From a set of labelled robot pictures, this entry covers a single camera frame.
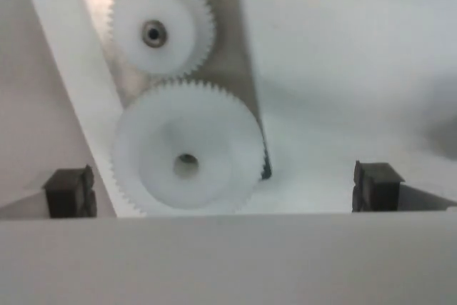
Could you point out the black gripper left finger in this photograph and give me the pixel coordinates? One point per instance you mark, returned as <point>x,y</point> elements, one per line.
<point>69,194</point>

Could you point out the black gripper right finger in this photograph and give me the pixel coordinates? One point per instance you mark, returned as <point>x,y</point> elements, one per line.
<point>378,190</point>

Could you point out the white large gear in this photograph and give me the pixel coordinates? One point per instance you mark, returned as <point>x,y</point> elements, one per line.
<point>214,130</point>

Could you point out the white medium gear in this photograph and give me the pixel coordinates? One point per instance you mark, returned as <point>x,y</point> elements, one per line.
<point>178,8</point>

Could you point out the white task board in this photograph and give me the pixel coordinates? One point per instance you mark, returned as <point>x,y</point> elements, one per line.
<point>339,51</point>

